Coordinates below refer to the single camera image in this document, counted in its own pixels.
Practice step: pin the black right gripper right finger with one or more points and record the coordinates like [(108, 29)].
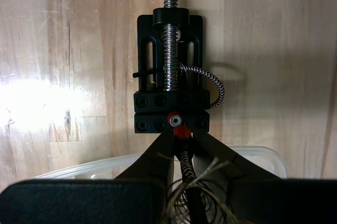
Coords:
[(210, 150)]

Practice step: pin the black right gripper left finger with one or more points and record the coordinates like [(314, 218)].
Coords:
[(155, 163)]

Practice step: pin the black vise with red knob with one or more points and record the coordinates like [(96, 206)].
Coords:
[(147, 97)]

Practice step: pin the clear plastic tub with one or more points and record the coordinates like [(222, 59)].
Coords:
[(79, 168)]

